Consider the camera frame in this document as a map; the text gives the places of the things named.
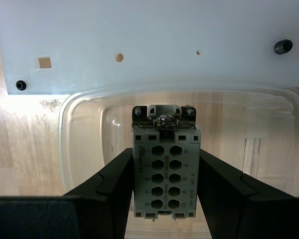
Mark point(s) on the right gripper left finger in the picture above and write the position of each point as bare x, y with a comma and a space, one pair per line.
89, 211

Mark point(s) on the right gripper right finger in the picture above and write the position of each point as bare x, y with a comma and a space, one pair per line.
239, 214

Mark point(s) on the grey HAN10E connector insert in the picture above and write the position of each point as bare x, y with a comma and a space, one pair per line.
164, 174

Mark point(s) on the clear plastic tub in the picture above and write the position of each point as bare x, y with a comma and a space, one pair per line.
264, 124

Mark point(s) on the black socket head screw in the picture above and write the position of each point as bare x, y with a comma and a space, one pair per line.
21, 85

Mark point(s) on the black threaded standoff screw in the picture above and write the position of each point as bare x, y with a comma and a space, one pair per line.
283, 46

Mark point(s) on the white task board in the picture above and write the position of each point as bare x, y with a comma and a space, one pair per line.
149, 30

